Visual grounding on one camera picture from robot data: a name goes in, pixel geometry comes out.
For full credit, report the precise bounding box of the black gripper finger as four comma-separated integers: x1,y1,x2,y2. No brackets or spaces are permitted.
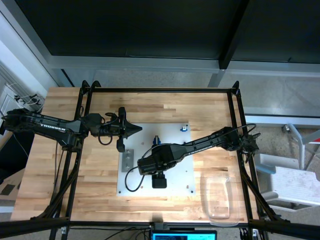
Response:
125,128,143,139
125,119,143,130

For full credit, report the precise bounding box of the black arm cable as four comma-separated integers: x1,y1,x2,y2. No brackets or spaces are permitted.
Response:
98,112,118,146
124,144,156,193

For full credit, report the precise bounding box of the beige cardboard box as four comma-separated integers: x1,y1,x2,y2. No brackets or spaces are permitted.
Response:
0,167,26,208

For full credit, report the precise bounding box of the white power strip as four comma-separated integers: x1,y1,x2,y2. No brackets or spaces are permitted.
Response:
12,92,45,113

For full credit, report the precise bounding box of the white step stool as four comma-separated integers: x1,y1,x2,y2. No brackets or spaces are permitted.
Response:
254,152,320,213

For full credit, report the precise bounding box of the white mounting board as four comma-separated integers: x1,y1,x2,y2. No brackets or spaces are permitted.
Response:
116,122,196,198

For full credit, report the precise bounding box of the grey metal bar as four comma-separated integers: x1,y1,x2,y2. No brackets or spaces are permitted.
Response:
121,149,135,173

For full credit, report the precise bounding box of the black aluminium frame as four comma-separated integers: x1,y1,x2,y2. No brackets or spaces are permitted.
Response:
0,79,320,240

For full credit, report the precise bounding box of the blue clamp with silver insert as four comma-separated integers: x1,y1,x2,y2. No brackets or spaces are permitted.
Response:
151,135,162,151

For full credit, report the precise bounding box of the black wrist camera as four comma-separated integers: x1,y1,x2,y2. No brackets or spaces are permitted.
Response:
138,156,151,175

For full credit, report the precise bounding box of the black camera bracket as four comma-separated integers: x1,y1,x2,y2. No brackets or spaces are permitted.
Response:
151,216,165,230

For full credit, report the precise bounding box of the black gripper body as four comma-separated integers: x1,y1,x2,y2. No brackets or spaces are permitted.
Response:
149,155,176,190
99,106,127,153

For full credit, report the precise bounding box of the white metal tube frame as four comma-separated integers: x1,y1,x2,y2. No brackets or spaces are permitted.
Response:
282,123,320,173

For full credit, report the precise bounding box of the screen with blue edge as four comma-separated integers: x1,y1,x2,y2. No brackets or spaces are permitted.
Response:
149,229,218,240

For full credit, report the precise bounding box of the clear plastic tub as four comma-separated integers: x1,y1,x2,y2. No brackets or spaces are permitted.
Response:
200,174,241,227

